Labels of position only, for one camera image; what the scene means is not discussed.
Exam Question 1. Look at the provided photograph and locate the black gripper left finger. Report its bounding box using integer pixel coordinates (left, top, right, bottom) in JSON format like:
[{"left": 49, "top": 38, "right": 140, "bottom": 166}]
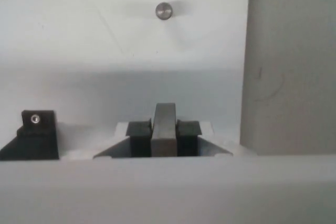
[{"left": 68, "top": 120, "right": 153, "bottom": 160}]

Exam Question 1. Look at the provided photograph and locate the white task board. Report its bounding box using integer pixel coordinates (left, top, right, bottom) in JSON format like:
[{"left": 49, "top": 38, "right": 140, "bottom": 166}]
[{"left": 0, "top": 0, "right": 250, "bottom": 161}]

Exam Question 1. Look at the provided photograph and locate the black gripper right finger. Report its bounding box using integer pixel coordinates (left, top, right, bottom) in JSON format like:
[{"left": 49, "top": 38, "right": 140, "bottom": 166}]
[{"left": 176, "top": 119, "right": 259, "bottom": 157}]

